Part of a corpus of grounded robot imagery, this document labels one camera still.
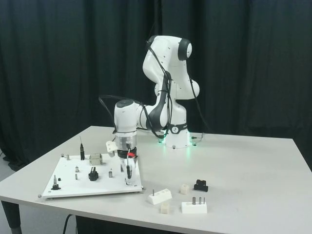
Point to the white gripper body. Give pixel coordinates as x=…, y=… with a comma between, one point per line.
x=123, y=168

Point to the grey D-SUB plug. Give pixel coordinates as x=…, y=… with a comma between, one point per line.
x=96, y=160

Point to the black Ethernet plug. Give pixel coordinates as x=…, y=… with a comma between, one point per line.
x=93, y=175

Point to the tall black waterproof plug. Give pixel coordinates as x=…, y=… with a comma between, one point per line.
x=82, y=152

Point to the metal BNC plug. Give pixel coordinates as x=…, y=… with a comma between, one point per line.
x=77, y=169

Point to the white wedge holder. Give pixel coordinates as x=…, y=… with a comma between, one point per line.
x=159, y=197

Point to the white task board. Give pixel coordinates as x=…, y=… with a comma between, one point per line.
x=73, y=187

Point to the small white cube holder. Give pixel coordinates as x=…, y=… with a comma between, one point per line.
x=184, y=189
x=165, y=208

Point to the metal USB plug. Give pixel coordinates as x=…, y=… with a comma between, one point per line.
x=55, y=181

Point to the black block holder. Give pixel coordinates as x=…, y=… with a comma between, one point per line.
x=201, y=185

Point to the white peg holder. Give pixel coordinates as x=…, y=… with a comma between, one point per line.
x=194, y=207

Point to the dark grey table leg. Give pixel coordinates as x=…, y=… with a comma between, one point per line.
x=11, y=217

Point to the black curtain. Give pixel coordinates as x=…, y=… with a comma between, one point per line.
x=61, y=61

